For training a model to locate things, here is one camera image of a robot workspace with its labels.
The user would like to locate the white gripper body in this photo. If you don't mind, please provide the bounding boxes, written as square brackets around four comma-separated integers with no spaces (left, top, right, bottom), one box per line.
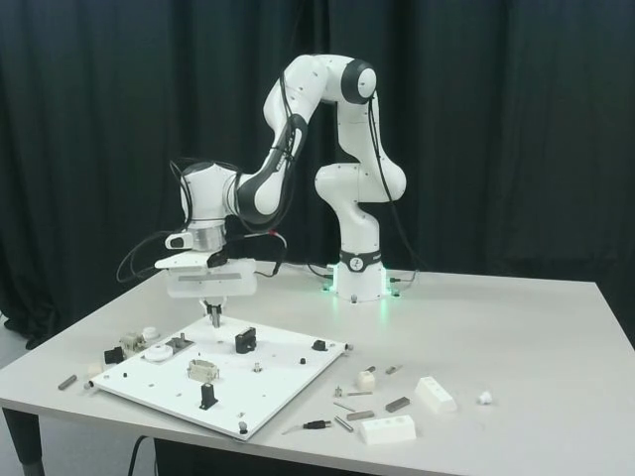
[166,261,259,300]

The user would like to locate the white task board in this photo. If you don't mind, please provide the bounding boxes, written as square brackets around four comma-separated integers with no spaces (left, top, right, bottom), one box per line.
[91,315,354,441]

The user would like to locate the metal D-SUB plug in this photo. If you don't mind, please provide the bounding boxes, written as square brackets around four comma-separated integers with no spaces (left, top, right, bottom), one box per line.
[119,333,146,356]

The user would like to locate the black USB plug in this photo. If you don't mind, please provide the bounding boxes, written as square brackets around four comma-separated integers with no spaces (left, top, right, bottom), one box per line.
[282,418,332,437]

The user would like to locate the black curtain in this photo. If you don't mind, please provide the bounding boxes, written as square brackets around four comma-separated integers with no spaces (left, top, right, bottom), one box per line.
[0,0,635,351]

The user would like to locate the white holder with holes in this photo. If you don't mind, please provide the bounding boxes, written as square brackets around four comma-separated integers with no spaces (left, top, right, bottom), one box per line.
[357,415,418,447]
[415,376,458,414]

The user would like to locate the dark table leg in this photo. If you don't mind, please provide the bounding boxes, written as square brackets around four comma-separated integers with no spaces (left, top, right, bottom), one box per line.
[0,405,40,476]

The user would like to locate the black cable loop at wrist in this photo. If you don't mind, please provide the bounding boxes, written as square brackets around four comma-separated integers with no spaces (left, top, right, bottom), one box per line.
[115,228,176,286]

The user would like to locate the black cable under table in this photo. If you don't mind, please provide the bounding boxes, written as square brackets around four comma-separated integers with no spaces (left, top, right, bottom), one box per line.
[129,434,152,476]

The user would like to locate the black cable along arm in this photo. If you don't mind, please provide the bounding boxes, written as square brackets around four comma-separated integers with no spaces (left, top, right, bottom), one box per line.
[365,91,414,279]

